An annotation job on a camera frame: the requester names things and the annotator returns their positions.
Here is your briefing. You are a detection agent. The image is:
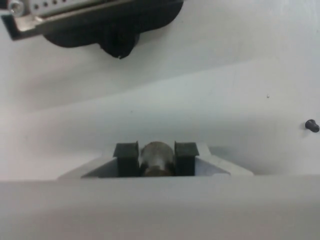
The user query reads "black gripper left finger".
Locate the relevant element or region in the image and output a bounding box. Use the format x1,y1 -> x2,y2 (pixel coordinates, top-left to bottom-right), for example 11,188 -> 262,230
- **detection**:
56,141 -> 140,180

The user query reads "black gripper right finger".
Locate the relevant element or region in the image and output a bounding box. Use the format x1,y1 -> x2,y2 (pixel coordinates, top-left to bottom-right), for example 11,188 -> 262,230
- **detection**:
174,141 -> 255,177

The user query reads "thick metal round peg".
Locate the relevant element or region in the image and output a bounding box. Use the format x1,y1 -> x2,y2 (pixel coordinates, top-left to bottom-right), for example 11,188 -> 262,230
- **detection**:
138,141 -> 176,178

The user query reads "white task board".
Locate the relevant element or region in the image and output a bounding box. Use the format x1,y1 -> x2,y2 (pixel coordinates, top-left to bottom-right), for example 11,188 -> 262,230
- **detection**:
0,0 -> 320,182

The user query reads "small black screw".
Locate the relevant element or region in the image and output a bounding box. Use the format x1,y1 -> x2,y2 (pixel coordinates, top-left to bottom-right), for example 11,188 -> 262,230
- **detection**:
304,118 -> 320,133

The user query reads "black D-SUB plug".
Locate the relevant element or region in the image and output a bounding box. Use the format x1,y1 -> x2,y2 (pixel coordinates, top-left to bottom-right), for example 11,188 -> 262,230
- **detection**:
0,0 -> 185,61

